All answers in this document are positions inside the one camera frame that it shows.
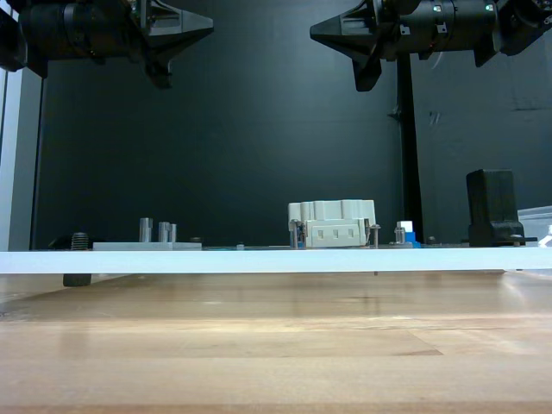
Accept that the beige connector housing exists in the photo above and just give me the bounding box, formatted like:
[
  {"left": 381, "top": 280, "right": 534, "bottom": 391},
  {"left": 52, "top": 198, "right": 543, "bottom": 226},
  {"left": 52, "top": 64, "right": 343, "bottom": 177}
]
[{"left": 287, "top": 199, "right": 375, "bottom": 249}]

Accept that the white and blue connector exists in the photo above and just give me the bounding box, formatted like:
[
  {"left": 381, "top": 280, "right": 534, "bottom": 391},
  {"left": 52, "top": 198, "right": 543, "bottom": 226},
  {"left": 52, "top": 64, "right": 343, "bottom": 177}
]
[{"left": 395, "top": 220, "right": 418, "bottom": 248}]

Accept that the white task board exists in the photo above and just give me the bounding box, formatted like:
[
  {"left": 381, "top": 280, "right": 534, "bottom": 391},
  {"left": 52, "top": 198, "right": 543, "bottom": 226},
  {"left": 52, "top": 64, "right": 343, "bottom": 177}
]
[{"left": 0, "top": 241, "right": 552, "bottom": 275}]

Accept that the clear plastic tub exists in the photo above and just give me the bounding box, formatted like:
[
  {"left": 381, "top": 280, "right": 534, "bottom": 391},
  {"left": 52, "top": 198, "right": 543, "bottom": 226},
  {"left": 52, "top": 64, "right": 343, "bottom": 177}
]
[{"left": 517, "top": 206, "right": 552, "bottom": 249}]

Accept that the black wall post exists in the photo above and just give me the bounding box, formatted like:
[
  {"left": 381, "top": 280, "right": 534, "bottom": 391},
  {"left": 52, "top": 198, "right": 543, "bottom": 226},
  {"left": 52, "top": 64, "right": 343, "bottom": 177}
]
[{"left": 387, "top": 55, "right": 426, "bottom": 242}]

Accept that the grey aluminium frame profile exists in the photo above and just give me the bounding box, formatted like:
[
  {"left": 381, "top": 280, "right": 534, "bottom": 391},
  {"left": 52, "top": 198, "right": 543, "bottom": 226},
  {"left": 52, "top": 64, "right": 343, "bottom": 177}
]
[{"left": 0, "top": 68, "right": 44, "bottom": 252}]

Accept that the grey aluminium base plate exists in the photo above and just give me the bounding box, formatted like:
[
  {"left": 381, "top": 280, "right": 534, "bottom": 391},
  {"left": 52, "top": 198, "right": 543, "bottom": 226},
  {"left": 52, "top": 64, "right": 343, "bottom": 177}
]
[{"left": 92, "top": 241, "right": 204, "bottom": 252}]

